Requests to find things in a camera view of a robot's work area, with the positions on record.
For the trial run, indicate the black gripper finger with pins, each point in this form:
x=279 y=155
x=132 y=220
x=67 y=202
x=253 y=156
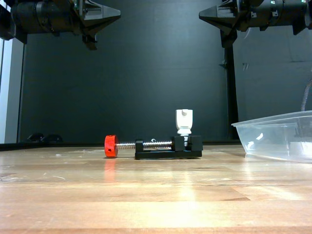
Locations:
x=224 y=12
x=97 y=11
x=95 y=25
x=226 y=24

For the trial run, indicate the black clamp with red knob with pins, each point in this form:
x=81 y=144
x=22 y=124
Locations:
x=168 y=151

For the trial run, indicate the white receptacle socket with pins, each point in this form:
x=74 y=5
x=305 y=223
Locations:
x=184 y=120

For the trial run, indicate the small white block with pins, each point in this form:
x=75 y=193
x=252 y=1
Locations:
x=301 y=147

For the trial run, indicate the clear plastic tub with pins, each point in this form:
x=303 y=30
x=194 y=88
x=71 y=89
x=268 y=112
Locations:
x=268 y=141

